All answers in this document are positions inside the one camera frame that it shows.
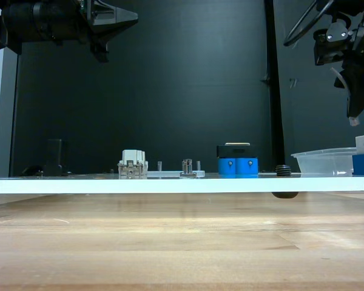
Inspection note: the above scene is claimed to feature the clear rj45 connector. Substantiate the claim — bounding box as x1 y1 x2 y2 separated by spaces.
330 67 361 127

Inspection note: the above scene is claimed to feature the grey rectangular connector housing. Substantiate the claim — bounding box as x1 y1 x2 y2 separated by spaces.
117 149 149 179

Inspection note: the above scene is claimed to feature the small metal connector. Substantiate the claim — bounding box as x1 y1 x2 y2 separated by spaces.
179 158 198 179

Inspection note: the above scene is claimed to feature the clear plastic tub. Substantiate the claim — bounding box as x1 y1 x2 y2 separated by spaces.
290 147 358 177

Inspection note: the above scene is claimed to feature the black knob screw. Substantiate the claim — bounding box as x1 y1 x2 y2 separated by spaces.
275 164 293 177

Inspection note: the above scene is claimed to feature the black board foot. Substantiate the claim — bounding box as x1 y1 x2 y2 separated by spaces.
271 192 300 200

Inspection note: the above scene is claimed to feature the clear block with metal pins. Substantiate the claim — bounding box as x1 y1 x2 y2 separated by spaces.
146 160 206 179

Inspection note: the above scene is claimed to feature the white board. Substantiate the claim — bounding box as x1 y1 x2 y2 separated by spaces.
0 172 364 195

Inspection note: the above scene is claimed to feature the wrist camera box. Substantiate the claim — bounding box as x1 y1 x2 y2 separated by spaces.
314 19 352 66

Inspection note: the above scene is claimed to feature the black vertical post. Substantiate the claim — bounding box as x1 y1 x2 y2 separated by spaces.
262 0 285 171

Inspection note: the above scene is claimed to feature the blue d-sub connector mount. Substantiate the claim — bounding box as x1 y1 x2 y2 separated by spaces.
216 141 260 176

